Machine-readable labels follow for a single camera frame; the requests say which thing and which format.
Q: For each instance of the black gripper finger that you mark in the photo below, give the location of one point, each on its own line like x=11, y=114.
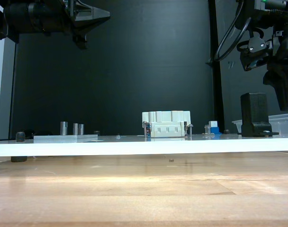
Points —
x=87, y=16
x=283, y=89

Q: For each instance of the short steel bar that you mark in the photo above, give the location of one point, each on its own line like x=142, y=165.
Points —
x=75, y=129
x=81, y=130

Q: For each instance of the tall steel bar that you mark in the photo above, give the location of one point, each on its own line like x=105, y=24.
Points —
x=64, y=128

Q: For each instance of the white taskboard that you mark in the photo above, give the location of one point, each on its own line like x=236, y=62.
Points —
x=134, y=147

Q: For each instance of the clear plastic tub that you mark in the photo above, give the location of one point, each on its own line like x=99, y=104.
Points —
x=286, y=123

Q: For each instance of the black screw head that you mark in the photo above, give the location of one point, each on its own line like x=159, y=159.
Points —
x=227, y=131
x=96, y=133

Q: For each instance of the white and blue connector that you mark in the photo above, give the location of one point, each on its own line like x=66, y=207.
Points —
x=214, y=128

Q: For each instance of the short silver screw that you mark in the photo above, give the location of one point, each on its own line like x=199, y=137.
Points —
x=207, y=129

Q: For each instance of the silver pan-head screw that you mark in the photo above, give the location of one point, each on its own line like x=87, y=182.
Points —
x=190, y=130
x=145, y=128

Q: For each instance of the white ridged connector housing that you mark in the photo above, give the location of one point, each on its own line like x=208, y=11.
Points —
x=165, y=116

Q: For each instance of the black threaded standoff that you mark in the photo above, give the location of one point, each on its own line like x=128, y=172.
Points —
x=20, y=137

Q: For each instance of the cream three-slot socket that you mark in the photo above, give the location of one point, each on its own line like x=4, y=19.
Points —
x=167, y=130

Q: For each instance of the black rubber foot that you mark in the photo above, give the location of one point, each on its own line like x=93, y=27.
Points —
x=19, y=159

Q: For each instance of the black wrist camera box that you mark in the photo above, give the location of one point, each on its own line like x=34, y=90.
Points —
x=253, y=61

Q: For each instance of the black plastic bracket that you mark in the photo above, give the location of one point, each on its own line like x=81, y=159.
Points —
x=254, y=111

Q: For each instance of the silver bracket screw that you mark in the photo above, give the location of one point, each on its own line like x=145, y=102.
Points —
x=266, y=131

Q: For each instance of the black aluminium frame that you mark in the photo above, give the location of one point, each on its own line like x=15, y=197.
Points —
x=217, y=94

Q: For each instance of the aluminium base plate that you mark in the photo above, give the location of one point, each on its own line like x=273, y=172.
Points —
x=63, y=138

